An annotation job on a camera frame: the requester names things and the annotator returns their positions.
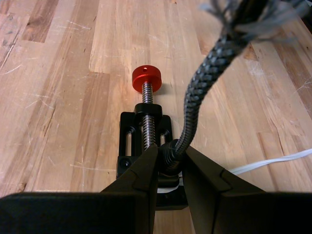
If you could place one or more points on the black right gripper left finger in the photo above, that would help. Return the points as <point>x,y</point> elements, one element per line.
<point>73,212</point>

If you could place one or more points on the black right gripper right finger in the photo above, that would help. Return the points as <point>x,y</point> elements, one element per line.
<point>243,214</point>

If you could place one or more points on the white receptacle socket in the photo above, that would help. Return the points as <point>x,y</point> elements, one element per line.
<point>167,190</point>

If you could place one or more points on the black clamp with red knob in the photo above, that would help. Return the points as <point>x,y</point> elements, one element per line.
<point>146,108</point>

